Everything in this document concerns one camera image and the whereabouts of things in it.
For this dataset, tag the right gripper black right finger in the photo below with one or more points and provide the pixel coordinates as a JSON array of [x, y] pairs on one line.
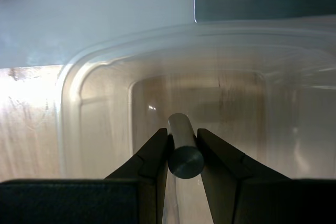
[[262, 203]]

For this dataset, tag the white taskboard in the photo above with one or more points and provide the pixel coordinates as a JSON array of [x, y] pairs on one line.
[[78, 11]]

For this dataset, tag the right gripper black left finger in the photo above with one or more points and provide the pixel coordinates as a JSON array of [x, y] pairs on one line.
[[78, 203]]

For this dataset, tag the thick metal cylinder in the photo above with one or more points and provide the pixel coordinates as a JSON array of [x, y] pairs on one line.
[[186, 163]]

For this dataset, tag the clear plastic tub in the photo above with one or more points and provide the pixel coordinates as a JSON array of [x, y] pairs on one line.
[[105, 90]]

